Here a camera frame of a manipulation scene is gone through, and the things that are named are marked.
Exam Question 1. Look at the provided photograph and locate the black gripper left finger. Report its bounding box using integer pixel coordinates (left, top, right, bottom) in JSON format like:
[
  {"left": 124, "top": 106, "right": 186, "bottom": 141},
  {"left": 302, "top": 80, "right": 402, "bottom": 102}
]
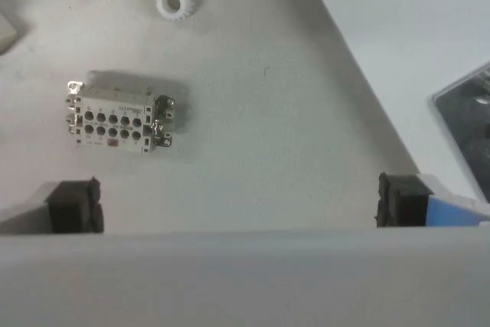
[{"left": 0, "top": 175, "right": 105, "bottom": 235}]

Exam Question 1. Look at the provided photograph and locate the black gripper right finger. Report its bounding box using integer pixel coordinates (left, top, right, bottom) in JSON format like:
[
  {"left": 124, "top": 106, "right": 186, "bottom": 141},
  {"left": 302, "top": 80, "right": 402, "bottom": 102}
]
[{"left": 376, "top": 172, "right": 490, "bottom": 228}]

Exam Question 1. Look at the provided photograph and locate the white small gear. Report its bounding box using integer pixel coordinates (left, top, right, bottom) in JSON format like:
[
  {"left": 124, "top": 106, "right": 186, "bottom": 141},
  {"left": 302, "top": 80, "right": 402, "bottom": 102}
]
[{"left": 155, "top": 0, "right": 198, "bottom": 24}]

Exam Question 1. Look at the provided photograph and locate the grey multi-pin connector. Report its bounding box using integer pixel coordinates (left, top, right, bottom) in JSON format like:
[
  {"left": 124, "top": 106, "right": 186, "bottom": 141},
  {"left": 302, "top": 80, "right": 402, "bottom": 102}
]
[{"left": 65, "top": 69, "right": 179, "bottom": 154}]

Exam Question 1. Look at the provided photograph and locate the small white plug holder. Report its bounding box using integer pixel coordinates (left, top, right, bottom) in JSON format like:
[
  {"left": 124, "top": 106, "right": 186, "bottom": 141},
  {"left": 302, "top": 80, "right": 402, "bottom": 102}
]
[{"left": 0, "top": 11, "right": 19, "bottom": 55}]

